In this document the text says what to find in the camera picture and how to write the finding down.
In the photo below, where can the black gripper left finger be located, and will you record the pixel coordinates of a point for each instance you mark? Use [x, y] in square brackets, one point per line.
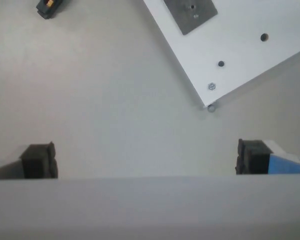
[37, 162]

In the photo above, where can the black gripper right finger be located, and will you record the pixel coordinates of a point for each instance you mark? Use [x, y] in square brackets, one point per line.
[253, 157]

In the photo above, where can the white task board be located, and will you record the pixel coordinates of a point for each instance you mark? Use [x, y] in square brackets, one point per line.
[242, 57]

